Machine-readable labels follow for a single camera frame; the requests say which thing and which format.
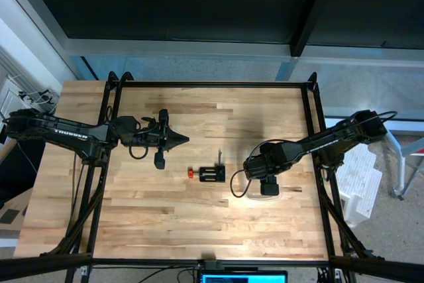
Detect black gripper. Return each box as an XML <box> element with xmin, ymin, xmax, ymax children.
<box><xmin>244</xmin><ymin>155</ymin><xmax>280</xmax><ymax>195</ymax></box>
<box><xmin>145</xmin><ymin>109</ymin><xmax>191</xmax><ymax>171</ymax></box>

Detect clear plastic tub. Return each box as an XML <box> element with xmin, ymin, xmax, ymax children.
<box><xmin>242</xmin><ymin>150</ymin><xmax>286</xmax><ymax>202</ymax></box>

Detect black vise with orange knob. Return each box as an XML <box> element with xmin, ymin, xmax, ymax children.
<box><xmin>187</xmin><ymin>163</ymin><xmax>227</xmax><ymax>184</ymax></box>

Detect laptop screen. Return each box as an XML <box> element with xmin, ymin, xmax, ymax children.
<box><xmin>197</xmin><ymin>269</ymin><xmax>288</xmax><ymax>283</ymax></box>

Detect black room pillar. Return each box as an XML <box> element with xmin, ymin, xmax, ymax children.
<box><xmin>290</xmin><ymin>0</ymin><xmax>341</xmax><ymax>58</ymax></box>

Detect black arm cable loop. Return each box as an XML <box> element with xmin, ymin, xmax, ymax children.
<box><xmin>140</xmin><ymin>116</ymin><xmax>157</xmax><ymax>131</ymax></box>
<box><xmin>230</xmin><ymin>140</ymin><xmax>279</xmax><ymax>198</ymax></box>

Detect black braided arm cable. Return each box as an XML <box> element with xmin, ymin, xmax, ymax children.
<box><xmin>128</xmin><ymin>130</ymin><xmax>149</xmax><ymax>160</ymax></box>

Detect black aluminium frame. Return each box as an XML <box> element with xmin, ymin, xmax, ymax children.
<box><xmin>0</xmin><ymin>71</ymin><xmax>424</xmax><ymax>283</ymax></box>

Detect black curved frame bracket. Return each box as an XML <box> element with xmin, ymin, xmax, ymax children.
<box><xmin>119</xmin><ymin>71</ymin><xmax>134</xmax><ymax>89</ymax></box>
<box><xmin>306</xmin><ymin>72</ymin><xmax>319</xmax><ymax>91</ymax></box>
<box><xmin>106</xmin><ymin>70</ymin><xmax>119</xmax><ymax>91</ymax></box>

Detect small black camera mount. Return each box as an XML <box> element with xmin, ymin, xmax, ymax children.
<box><xmin>201</xmin><ymin>255</ymin><xmax>219</xmax><ymax>270</ymax></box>

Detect black cable bundle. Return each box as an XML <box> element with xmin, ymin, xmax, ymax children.
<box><xmin>18</xmin><ymin>89</ymin><xmax>56</xmax><ymax>105</ymax></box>

